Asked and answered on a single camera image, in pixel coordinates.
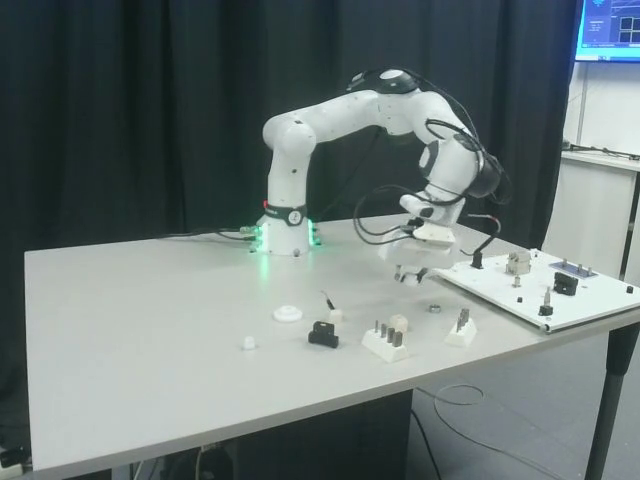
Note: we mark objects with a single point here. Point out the metal square peg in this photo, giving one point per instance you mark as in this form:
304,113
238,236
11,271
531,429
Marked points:
463,318

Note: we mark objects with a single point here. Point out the metal BNC plug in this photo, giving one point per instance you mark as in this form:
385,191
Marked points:
434,308

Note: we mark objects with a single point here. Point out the beige round plug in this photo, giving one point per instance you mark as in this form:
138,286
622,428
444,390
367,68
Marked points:
398,322

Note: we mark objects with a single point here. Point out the white large gear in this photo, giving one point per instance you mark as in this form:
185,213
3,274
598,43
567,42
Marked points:
288,313

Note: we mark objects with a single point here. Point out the black curtains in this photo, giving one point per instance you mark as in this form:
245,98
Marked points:
150,100

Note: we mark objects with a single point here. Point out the blue screen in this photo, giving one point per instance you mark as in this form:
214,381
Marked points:
607,27

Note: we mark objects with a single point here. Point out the white small gear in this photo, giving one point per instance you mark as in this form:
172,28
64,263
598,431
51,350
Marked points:
248,344

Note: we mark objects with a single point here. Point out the white task board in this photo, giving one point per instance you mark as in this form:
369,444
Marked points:
530,300

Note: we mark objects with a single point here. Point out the white medium gear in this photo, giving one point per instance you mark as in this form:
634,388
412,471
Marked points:
411,280

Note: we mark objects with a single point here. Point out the black D-SUB plug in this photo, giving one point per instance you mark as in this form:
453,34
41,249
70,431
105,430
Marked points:
324,335

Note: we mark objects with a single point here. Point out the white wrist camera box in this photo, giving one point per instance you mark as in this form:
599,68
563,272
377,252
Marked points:
419,206

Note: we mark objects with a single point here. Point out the black box under table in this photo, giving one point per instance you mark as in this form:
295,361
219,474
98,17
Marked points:
320,440

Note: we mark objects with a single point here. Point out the small white plug holder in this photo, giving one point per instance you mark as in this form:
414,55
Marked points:
336,315

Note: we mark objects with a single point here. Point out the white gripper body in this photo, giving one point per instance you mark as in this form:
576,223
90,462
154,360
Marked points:
417,256

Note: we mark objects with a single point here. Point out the white peg holder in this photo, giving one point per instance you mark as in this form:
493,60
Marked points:
382,347
461,336

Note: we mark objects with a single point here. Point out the dark table leg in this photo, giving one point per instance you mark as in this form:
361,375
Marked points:
607,400

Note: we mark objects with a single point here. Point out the white cabinet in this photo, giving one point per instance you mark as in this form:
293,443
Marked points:
595,210

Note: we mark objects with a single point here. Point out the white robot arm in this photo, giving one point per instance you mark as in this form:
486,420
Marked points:
350,115

